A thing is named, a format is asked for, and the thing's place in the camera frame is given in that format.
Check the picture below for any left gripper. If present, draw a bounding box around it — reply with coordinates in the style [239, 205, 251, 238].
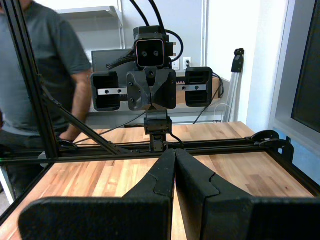
[91, 66, 213, 112]

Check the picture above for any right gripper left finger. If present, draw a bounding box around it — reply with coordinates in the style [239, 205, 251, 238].
[18, 149, 176, 240]

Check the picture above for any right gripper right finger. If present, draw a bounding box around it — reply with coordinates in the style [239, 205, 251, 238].
[175, 149, 320, 240]

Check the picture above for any person's hand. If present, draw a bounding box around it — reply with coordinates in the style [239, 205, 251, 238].
[58, 131, 77, 145]

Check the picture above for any white desk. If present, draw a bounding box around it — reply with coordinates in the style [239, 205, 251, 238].
[86, 99, 232, 126]

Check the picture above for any folded black silver tripod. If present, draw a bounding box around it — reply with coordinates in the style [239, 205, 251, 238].
[229, 48, 245, 123]

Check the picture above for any person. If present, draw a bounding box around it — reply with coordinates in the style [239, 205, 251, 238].
[0, 0, 93, 198]

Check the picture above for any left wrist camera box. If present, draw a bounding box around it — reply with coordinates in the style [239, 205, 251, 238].
[133, 25, 168, 68]

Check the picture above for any black braided cable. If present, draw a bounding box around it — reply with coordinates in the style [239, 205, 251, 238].
[106, 51, 137, 71]

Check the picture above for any short black cable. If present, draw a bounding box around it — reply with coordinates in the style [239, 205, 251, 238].
[163, 29, 185, 65]

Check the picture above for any black looped cable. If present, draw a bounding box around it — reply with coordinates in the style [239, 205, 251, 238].
[128, 0, 167, 35]

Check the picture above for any white wall shelf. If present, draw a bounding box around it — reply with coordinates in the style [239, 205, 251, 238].
[56, 5, 126, 51]

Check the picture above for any black aluminium frame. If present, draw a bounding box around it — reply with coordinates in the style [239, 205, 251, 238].
[0, 0, 320, 221]

